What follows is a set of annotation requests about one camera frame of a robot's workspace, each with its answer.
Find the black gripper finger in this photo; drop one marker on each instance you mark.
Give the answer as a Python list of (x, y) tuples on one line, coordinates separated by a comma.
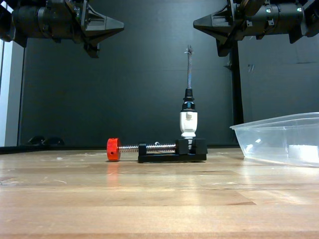
[(99, 21), (219, 21)]

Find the clear plastic container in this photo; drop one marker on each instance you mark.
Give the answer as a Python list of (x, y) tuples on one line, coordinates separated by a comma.
[(264, 139)]

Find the red clamp knob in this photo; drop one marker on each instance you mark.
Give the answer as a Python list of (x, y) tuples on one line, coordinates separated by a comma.
[(113, 149)]

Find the silver clamp screw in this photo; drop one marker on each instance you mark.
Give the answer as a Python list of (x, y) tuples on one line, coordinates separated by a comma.
[(159, 147)]

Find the black clamp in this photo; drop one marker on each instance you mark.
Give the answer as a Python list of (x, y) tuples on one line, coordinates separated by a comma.
[(174, 158)]

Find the black rounded bracket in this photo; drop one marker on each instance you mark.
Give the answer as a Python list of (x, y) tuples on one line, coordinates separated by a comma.
[(37, 140), (54, 141)]

